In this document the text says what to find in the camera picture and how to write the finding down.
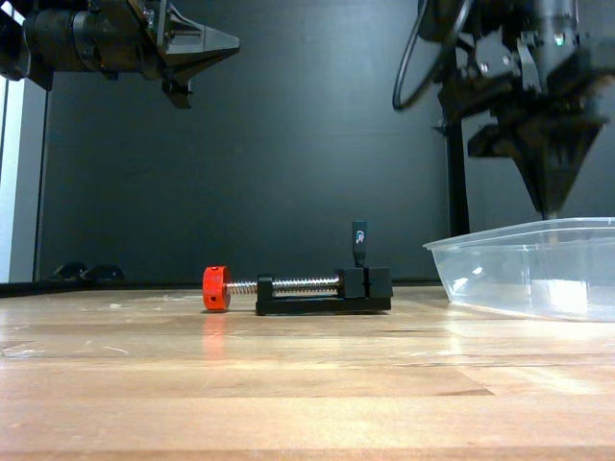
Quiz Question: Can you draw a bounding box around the clear plastic tub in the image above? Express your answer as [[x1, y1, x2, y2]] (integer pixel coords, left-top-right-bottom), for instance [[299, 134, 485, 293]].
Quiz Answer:
[[422, 216, 615, 324]]

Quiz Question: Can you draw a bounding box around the white foam block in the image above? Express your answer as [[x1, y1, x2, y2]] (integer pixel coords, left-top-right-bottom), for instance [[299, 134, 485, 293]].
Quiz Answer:
[[528, 280, 588, 318]]

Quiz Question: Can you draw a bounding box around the black clamp with orange knob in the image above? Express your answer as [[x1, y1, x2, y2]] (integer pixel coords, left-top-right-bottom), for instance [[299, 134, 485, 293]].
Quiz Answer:
[[201, 265, 393, 317]]

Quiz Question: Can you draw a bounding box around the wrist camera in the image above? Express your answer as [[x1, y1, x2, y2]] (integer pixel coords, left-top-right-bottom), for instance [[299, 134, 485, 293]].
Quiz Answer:
[[458, 36, 518, 81]]

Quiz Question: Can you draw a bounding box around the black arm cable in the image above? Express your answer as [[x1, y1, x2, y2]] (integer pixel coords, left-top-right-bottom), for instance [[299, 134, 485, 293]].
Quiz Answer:
[[391, 0, 475, 112]]

